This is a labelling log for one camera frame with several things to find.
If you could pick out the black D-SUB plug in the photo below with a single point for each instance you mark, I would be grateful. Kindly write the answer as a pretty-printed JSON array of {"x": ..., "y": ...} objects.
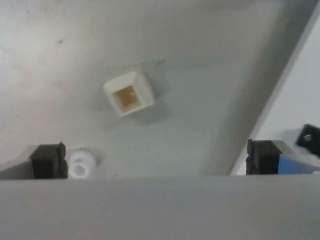
[{"x": 308, "y": 140}]

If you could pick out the white small gear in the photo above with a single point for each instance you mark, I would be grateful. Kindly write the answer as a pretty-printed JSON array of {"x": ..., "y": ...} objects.
[{"x": 78, "y": 166}]

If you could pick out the white task board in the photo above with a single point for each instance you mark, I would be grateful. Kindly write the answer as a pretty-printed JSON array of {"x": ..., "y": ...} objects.
[{"x": 287, "y": 112}]

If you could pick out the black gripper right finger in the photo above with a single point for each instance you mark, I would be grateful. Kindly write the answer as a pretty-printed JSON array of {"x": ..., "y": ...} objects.
[{"x": 262, "y": 157}]

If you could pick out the white square holder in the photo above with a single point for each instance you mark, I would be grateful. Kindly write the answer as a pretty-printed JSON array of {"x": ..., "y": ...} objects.
[{"x": 130, "y": 92}]

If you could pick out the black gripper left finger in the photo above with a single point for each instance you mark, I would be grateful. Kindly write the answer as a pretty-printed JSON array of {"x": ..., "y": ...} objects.
[{"x": 47, "y": 162}]

